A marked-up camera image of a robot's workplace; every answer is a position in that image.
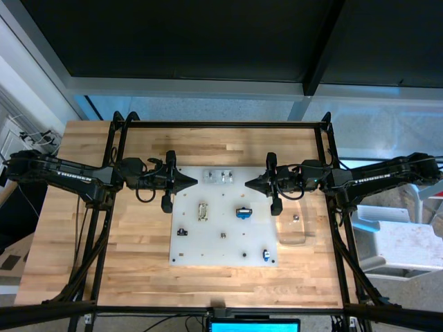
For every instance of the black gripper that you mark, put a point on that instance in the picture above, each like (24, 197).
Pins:
(167, 204)
(276, 205)

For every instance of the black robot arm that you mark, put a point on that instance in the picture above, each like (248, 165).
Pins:
(373, 174)
(69, 173)

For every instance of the blue black D-sub connector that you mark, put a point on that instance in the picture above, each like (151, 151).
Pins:
(244, 213)

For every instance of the beige rectangular connector housing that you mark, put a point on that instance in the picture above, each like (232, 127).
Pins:
(203, 211)

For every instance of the small black connector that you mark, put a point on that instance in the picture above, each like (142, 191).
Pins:
(181, 232)

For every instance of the clear plastic tub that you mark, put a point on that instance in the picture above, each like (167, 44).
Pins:
(290, 238)

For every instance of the blue white ethernet jack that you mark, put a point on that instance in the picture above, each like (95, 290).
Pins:
(266, 255)

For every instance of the white plastic board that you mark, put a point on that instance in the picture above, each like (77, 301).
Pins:
(214, 249)

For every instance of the laptop screen with blue edge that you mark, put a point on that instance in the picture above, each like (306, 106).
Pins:
(252, 326)

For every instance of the white grey plastic stool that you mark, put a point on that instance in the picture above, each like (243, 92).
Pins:
(401, 242)

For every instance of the brown cardboard box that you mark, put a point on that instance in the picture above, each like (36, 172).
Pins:
(14, 249)

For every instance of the grey aluminium partition frame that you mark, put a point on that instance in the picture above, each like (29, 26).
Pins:
(173, 88)

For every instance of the black table-level camera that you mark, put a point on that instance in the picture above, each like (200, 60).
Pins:
(219, 311)

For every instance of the black partition post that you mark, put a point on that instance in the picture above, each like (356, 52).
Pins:
(322, 52)

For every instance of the black metal frame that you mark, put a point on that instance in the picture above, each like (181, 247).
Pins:
(48, 311)

